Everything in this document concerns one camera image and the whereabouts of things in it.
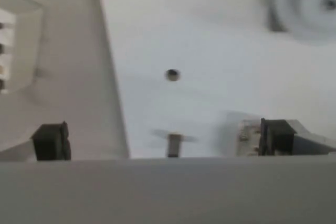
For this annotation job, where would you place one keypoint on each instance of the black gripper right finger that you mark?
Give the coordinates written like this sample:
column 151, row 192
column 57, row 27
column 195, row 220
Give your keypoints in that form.
column 275, row 137

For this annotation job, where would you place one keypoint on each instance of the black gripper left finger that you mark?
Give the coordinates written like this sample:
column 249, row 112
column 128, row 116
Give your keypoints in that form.
column 50, row 142

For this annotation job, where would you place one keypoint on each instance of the metal square peg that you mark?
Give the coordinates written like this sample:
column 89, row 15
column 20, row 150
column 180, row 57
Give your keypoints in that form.
column 174, row 145

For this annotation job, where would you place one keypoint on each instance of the white task board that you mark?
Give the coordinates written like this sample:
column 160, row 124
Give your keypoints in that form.
column 210, row 51

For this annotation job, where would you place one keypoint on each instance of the white large gear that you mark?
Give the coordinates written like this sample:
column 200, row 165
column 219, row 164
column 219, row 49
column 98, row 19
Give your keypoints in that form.
column 304, row 3

